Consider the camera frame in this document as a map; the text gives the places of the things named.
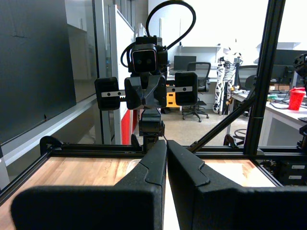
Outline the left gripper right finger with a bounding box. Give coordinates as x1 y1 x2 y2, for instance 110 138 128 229
167 140 307 230

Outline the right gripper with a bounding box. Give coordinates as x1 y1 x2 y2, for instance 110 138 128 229
94 71 199 111

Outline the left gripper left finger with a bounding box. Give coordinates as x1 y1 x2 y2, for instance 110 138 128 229
11 139 168 230

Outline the yellow drawer cabinet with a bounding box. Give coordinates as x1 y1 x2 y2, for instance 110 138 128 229
166 92 182 108

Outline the red cabinet panel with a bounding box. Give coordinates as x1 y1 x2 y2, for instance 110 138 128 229
121 109 139 146

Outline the small black computer monitor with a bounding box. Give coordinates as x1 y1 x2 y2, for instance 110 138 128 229
173 55 197 71

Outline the clear plastic tub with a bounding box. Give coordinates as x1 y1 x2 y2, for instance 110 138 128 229
126 158 144 175

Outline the black office chair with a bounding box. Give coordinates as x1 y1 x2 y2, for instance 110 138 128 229
181 61 212 123

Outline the white office partition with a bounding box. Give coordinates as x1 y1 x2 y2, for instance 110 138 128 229
109 4 135 144

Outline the white desk with shelf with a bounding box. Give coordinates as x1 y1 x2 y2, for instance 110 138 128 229
165 44 223 106

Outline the black control box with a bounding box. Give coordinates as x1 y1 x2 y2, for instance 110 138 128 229
259 158 307 186

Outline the white lattice robot figure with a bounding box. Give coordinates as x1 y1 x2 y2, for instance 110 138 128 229
213 39 243 116

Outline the grey mesh office chair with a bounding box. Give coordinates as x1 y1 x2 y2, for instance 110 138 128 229
236 64 259 118

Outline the white office desk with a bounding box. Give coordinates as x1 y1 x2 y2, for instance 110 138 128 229
258 95 307 147

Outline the red plastic cup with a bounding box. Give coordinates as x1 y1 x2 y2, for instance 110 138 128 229
287 87 307 111

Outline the wide black computer monitor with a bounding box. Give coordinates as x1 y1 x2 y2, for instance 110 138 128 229
275 49 307 72

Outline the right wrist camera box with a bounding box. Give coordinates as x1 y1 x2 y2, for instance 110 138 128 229
129 43 159 73

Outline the short black cable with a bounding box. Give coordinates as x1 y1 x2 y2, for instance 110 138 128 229
120 44 132 67

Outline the black frame clamp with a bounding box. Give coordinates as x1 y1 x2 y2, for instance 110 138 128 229
39 136 63 154
224 133 241 147
130 134 142 147

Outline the long black looping cable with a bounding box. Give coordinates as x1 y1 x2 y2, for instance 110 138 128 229
145 0 197 48

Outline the grey aluminium wall rail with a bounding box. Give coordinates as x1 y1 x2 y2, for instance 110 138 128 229
0 94 101 168

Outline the white wall cabinet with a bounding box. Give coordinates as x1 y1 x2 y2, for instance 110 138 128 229
64 0 95 32

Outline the black aluminium frame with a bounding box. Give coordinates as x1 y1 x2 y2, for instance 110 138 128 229
0 0 307 207

